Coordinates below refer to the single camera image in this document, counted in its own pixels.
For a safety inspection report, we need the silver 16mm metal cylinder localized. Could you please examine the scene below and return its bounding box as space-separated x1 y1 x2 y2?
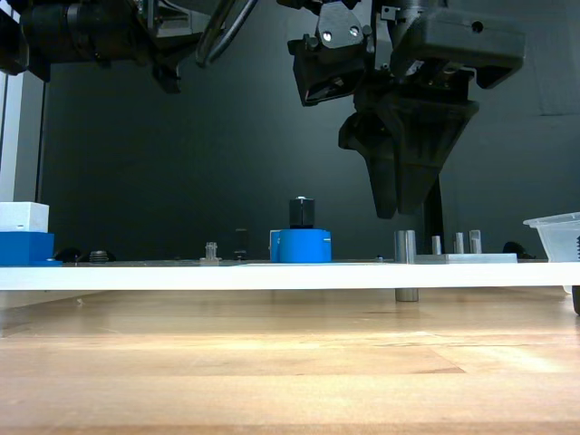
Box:
391 228 420 303

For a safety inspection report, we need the black hex block silver top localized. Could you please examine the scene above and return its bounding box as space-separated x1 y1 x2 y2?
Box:
288 194 315 229

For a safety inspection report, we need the blue round holder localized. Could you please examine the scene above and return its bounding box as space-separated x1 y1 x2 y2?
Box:
270 227 334 265

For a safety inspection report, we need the grey metal plate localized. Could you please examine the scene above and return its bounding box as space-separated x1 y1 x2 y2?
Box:
414 252 518 266

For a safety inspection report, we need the black round knob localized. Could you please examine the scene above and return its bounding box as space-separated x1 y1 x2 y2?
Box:
53 247 83 264
502 240 537 262

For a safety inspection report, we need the white board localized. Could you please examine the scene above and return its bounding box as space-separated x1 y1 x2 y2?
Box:
0 260 580 292

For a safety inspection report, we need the clear plastic tub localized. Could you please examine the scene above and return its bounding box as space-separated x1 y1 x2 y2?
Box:
522 212 580 265

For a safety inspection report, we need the clear plastic connector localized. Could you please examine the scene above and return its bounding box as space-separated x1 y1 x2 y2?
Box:
199 241 223 264

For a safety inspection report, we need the white block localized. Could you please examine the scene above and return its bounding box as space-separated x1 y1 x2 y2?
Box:
0 200 51 235

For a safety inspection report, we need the blue block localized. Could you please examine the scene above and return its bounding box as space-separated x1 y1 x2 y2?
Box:
0 230 64 268

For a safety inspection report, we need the black cable loop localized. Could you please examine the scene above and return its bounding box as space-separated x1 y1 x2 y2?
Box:
211 0 261 61
195 0 233 70

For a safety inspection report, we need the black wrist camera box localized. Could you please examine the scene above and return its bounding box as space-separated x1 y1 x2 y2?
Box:
286 3 373 108

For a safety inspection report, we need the white upright frame post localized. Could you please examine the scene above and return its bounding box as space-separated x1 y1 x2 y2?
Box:
0 71 24 203

